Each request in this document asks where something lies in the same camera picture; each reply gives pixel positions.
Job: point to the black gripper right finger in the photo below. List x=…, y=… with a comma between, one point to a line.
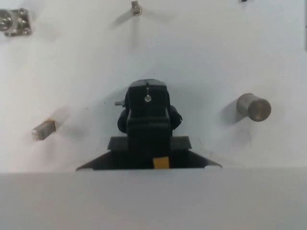
x=181, y=153

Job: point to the black D-SUB plug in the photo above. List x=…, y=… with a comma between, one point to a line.
x=147, y=124

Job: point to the metal round peg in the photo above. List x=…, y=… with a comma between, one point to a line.
x=256, y=107

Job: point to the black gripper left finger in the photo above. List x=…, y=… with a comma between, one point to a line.
x=117, y=153

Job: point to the white task board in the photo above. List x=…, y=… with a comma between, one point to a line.
x=192, y=60

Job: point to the metal BNC plug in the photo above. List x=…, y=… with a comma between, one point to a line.
x=4, y=21

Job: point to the large metal square peg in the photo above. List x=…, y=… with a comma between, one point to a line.
x=44, y=130

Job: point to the small metal square peg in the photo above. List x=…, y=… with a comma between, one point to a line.
x=136, y=7

